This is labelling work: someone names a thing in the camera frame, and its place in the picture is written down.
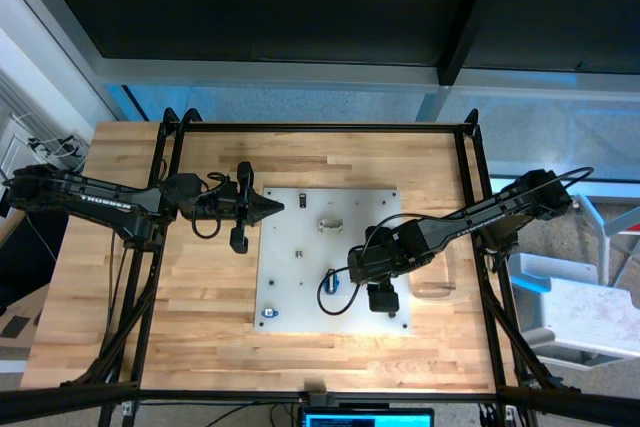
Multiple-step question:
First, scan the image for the white step stool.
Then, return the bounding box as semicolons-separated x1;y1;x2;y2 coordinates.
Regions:
509;251;640;373

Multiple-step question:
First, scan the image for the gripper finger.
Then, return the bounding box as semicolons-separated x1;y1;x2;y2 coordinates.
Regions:
249;206;285;226
249;188;285;208

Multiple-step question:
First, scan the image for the laptop screen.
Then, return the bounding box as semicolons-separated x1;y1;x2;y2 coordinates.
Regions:
298;406;435;427

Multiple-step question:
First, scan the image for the grey rectangular connector housing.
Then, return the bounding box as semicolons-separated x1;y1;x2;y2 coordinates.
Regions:
318;216;346;236

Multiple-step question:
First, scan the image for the cardboard sheet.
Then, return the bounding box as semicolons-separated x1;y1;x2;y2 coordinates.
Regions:
0;284;51;348

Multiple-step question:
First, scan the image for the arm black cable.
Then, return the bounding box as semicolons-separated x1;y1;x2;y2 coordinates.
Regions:
191;170;226;240
317;270;362;316

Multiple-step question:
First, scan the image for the black aluminium frame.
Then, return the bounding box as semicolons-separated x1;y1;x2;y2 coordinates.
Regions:
0;106;584;427

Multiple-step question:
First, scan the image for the white taskboard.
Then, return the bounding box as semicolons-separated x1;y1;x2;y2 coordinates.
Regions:
254;187;413;334

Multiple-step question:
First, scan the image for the white metal trolley frame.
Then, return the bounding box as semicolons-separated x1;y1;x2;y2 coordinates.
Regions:
572;194;640;288

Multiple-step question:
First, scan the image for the clear plastic tub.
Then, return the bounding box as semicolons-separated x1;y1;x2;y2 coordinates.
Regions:
403;220;464;306

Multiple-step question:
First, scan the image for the wall cable bundle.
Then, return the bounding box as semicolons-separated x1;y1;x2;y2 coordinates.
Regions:
27;134;86;161

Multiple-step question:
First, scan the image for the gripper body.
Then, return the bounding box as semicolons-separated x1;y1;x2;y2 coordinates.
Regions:
219;161;255;255
348;244;400;314

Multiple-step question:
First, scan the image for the black camera bracket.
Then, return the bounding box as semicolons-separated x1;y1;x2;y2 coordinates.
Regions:
301;380;335;407

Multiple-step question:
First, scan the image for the blue connector mount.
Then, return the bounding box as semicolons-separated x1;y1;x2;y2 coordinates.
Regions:
320;269;342;297

